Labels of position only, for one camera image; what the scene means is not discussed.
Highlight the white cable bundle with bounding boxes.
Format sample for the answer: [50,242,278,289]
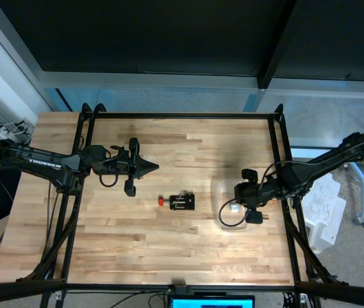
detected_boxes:
[0,120,32,137]

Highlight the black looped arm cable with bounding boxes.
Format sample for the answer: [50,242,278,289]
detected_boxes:
[218,201,250,227]
[99,160,119,189]

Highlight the black short arm cable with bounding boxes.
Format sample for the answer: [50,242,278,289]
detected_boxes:
[263,161,294,181]

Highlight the clear plastic tub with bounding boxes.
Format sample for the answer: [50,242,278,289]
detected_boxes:
[211,179,255,234]

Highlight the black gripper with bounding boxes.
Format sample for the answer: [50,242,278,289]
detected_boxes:
[241,168,267,225]
[117,137,160,198]

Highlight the white stepped plastic block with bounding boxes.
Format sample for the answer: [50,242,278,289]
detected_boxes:
[302,179,347,255]

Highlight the black metal table frame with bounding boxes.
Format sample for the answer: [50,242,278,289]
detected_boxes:
[0,102,364,308]

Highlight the black clamp with red knob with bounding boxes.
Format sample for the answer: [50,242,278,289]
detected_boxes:
[158,192,197,212]

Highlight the blue laptop screen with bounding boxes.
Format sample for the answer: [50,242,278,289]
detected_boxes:
[168,295,256,308]

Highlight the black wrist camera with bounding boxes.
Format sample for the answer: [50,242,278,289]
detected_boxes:
[114,157,130,176]
[233,182,252,208]

